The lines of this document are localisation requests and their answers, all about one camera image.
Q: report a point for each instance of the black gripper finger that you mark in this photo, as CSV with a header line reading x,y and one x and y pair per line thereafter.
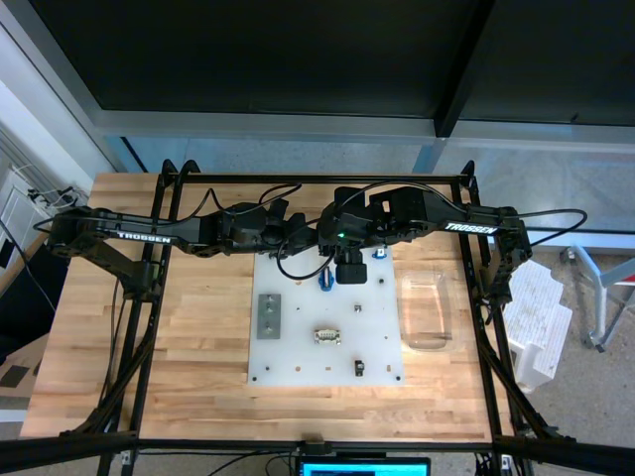
x,y
301,225
302,238

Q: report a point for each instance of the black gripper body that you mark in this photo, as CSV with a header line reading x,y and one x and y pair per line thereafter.
x,y
347,223
280,233

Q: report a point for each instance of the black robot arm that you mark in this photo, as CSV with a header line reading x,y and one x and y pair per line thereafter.
x,y
144,237
471,227

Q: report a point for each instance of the blue white terminal connector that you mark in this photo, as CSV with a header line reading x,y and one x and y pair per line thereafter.
x,y
380,254

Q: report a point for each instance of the beige hub socket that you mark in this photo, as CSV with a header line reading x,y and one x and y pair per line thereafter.
x,y
328,337

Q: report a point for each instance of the black connector housing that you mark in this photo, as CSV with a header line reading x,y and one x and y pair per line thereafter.
x,y
359,368

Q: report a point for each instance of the blue clamp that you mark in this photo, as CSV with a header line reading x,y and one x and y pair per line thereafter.
x,y
325,285

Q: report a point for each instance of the grey metal plate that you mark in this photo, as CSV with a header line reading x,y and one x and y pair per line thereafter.
x,y
263,317

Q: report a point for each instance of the white board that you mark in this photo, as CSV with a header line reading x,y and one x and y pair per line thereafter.
x,y
307,347

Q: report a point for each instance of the clear plastic tub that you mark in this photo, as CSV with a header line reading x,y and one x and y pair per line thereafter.
x,y
426,317

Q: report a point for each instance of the white foam block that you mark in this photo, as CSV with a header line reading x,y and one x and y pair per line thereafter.
x,y
536,317

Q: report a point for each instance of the screen with blue edge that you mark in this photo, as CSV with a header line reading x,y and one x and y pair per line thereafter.
x,y
362,468

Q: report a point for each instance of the white cabinet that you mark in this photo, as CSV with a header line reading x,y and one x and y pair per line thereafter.
x,y
15,208

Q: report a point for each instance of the grey metal cart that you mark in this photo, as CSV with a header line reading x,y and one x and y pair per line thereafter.
x,y
601,317

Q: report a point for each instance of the black aluminium frame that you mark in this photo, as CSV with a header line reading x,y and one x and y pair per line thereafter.
x,y
317,177

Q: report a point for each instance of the black wall post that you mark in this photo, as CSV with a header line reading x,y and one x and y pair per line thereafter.
x,y
461,74

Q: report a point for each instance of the small black table camera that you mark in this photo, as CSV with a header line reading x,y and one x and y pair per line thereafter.
x,y
315,446

